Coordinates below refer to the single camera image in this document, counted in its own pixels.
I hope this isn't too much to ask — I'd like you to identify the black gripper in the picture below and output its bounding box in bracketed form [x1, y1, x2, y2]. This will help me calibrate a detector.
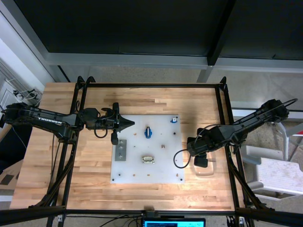
[99, 102, 136, 145]
[187, 129, 214, 157]

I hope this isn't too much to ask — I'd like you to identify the grey connector base housing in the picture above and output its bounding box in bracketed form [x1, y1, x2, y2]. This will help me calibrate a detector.
[141, 155, 155, 165]

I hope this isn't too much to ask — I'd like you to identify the blue clamp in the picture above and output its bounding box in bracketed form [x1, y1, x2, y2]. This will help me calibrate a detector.
[143, 126, 153, 140]

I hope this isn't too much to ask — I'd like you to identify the aluminium plate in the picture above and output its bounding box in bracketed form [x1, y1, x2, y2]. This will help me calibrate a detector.
[114, 139, 127, 162]

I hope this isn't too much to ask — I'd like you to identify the clear plastic tub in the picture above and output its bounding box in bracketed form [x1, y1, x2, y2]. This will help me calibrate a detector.
[188, 141, 217, 178]

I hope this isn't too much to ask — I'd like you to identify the white mounting board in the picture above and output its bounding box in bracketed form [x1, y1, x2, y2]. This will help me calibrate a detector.
[110, 114, 186, 184]

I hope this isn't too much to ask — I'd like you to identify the laptop screen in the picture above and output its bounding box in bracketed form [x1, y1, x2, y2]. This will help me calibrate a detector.
[141, 217, 206, 227]

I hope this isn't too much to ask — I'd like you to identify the white step stool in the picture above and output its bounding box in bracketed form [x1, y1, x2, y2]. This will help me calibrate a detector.
[241, 144, 303, 201]

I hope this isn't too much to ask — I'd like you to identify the cardboard box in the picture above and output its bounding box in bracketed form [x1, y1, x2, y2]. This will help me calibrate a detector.
[0, 159, 24, 190]

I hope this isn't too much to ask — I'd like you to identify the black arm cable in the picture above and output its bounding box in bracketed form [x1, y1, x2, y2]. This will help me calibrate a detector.
[94, 125, 107, 139]
[173, 148, 197, 169]

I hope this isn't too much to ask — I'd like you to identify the black metal frame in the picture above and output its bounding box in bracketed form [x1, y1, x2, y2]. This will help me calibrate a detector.
[0, 75, 303, 227]

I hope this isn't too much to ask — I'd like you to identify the grey camera bracket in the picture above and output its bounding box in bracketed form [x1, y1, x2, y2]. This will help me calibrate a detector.
[144, 205, 159, 218]

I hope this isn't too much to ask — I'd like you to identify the grey metal chair frame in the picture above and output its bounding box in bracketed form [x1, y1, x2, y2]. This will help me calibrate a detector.
[267, 116, 303, 161]

